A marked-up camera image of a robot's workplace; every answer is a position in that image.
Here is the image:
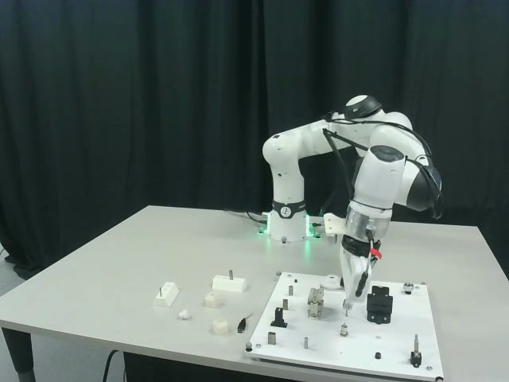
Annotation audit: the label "black cable under table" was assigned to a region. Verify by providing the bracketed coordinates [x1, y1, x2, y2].
[103, 349, 125, 382]

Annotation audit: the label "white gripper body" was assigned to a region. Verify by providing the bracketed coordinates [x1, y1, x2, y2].
[340, 248, 374, 303]

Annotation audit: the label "white square peg holder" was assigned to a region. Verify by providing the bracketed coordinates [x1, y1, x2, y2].
[212, 274, 248, 296]

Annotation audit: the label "white task board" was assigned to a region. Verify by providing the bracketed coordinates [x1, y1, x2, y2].
[243, 272, 445, 380]

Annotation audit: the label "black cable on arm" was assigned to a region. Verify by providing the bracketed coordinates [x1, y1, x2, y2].
[321, 111, 445, 220]

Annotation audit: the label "black D-SUB plug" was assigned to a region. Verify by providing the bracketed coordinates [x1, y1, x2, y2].
[366, 285, 394, 324]

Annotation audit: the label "black cables at arm foot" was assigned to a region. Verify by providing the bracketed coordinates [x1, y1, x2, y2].
[223, 206, 272, 224]

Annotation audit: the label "white round peg holder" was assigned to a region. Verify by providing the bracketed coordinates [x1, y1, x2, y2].
[152, 281, 181, 308]

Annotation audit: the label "black curtains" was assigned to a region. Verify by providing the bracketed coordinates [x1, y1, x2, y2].
[0, 0, 509, 275]

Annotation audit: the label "thin black rod red tag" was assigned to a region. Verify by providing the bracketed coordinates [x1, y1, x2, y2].
[355, 237, 383, 298]

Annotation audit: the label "black table leg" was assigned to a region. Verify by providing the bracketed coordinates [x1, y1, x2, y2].
[1, 327, 33, 382]

